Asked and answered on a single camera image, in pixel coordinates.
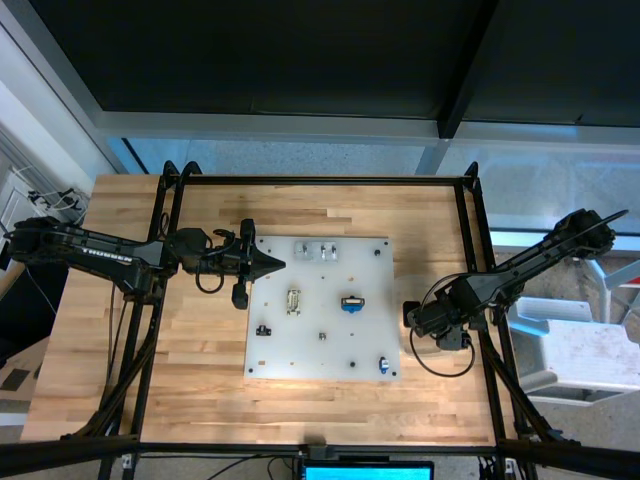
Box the black aluminium frame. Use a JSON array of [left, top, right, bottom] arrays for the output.
[[0, 159, 640, 480]]

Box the white mounting board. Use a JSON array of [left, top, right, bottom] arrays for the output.
[[243, 235, 404, 383]]

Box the beige cardboard sheet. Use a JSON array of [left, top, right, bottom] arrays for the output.
[[0, 333, 52, 402]]

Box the white plastic stool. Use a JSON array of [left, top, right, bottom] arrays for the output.
[[509, 294, 640, 407]]

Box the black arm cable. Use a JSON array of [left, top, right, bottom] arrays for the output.
[[409, 324, 475, 378], [194, 267, 225, 295]]

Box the grey metal stand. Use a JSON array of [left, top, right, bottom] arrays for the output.
[[579, 255, 640, 324]]

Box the tangled cable bundle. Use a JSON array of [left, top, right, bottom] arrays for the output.
[[26, 186, 87, 214]]

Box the clear plastic tub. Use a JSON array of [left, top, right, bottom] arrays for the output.
[[397, 273, 464, 359]]

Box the screen with blue edge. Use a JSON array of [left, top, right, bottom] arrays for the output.
[[298, 460, 436, 480]]

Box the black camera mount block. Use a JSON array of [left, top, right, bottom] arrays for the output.
[[299, 439, 332, 462]]

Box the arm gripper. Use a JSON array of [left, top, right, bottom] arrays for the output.
[[202, 218, 288, 312], [402, 299, 470, 353]]

